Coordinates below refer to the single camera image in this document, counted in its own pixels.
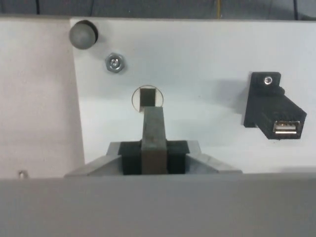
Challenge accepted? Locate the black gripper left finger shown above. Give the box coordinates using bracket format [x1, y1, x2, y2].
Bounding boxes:
[64, 141, 144, 177]

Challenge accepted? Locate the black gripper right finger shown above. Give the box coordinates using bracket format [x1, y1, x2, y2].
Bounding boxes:
[165, 140, 243, 175]

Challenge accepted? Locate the metal square peg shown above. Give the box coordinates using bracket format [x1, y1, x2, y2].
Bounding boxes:
[141, 106, 169, 175]

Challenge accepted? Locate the grey round peg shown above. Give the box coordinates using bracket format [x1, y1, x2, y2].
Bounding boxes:
[69, 20, 99, 50]

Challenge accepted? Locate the white task board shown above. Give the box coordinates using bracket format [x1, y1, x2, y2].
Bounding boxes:
[69, 17, 316, 175]

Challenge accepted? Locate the black curtain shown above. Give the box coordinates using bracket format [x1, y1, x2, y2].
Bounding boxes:
[0, 0, 316, 21]

